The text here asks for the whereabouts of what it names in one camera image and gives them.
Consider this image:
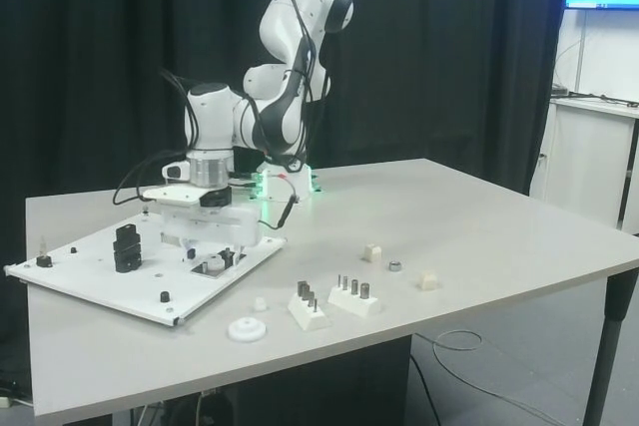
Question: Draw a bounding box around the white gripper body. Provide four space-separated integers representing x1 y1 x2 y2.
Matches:
158 204 263 250

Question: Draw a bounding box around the white large gear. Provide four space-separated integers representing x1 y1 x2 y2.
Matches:
228 318 269 343

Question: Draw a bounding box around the flat white mounting plate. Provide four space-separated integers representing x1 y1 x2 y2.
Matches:
141 185 207 209

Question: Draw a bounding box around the black D-SUB plug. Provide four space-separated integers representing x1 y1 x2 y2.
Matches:
113 222 144 275

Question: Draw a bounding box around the small white box dark window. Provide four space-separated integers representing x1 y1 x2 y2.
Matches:
160 161 192 182

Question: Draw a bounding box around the white peg holder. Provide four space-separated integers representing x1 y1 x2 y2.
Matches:
288 290 331 332
327 285 381 318

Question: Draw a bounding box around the white task board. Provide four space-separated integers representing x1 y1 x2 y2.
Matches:
3 218 289 327

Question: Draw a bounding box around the black curtain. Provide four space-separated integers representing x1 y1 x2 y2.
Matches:
0 0 569 297

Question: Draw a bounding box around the white cabinet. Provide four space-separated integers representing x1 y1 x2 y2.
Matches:
528 95 639 236

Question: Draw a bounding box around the black table leg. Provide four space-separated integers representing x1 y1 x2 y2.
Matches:
583 273 632 426

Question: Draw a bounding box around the silver ring adapter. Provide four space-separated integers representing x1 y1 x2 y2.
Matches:
187 154 233 186

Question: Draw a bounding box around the thin black rod on wire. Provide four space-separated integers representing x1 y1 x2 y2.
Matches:
263 174 301 230

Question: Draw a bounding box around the black cable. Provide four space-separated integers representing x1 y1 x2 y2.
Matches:
113 149 194 206
159 68 201 151
267 0 333 173

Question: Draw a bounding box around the grey floor cable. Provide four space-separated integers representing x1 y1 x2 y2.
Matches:
431 329 593 426

